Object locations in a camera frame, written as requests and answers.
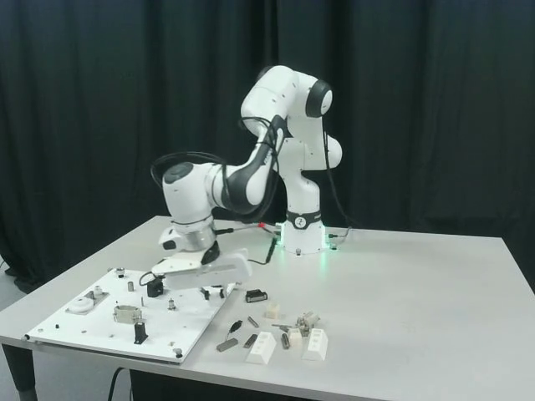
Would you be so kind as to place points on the white holder with holes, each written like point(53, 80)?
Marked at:
point(261, 347)
point(315, 346)

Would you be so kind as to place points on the black D-SUB plug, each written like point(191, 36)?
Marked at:
point(256, 296)

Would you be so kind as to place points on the black curtain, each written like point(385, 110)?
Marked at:
point(83, 83)

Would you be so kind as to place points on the metal round peg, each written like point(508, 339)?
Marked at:
point(285, 340)
point(253, 323)

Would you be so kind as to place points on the black table leg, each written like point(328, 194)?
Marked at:
point(18, 372)

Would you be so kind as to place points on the small white holder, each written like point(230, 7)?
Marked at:
point(294, 337)
point(272, 311)

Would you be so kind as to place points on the white task board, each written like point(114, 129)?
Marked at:
point(104, 334)

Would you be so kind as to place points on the thin black rod red tag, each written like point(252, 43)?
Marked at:
point(238, 229)

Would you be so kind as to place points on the white large gear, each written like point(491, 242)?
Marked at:
point(81, 306)

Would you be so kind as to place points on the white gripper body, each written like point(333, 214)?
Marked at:
point(234, 273)

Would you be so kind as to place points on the dark metal peg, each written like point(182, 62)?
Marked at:
point(249, 340)

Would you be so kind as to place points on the small metal bolt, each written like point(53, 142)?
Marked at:
point(279, 325)

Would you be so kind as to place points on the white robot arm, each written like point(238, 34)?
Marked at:
point(301, 179)

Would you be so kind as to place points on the grey metal square peg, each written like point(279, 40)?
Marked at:
point(226, 345)

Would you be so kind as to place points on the white medium gear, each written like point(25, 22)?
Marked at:
point(99, 293)

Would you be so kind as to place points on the grey metal plug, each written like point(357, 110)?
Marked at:
point(308, 321)

